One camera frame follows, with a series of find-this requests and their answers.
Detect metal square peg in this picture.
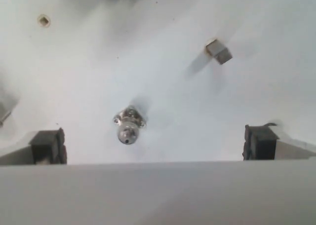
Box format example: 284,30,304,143
204,38,234,66

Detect white task board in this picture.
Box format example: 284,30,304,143
0,0,316,166

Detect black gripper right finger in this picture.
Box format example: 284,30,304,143
243,123,316,161

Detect metal BNC plug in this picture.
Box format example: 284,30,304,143
116,122,138,146

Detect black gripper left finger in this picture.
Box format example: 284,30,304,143
0,127,68,166

